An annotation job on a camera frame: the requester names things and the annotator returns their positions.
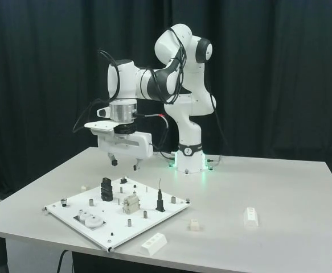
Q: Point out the white task board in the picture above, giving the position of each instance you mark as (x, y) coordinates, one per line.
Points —
(154, 219)

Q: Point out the small white cube holder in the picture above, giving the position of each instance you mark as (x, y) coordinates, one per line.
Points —
(84, 188)
(194, 224)

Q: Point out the black curtain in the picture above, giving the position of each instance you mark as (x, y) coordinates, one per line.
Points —
(40, 57)

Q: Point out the white large gear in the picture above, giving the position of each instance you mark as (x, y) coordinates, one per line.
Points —
(95, 222)

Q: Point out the small black Ethernet plug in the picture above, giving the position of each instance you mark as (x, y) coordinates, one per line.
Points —
(123, 180)

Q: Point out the white long holder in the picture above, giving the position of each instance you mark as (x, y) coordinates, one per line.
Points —
(251, 217)

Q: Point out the black USB plug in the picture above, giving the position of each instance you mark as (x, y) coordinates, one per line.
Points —
(159, 200)

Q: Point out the flat white mounting plate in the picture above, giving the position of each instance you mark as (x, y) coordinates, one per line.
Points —
(100, 126)

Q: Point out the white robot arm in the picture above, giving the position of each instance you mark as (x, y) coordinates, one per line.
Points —
(194, 125)

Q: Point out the black D-SUB plug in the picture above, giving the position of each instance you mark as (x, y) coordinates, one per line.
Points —
(106, 190)

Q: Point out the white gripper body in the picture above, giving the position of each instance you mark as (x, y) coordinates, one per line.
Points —
(131, 146)

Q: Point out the metal peg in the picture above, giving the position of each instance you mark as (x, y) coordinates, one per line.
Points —
(91, 202)
(172, 200)
(145, 214)
(129, 222)

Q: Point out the white three-hole holder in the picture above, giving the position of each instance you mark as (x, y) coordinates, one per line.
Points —
(153, 240)

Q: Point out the metal bolt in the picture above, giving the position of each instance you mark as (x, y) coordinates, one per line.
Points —
(120, 190)

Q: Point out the white small gear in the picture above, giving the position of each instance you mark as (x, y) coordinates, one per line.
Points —
(80, 212)

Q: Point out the white medium gear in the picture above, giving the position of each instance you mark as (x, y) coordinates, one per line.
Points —
(84, 218)

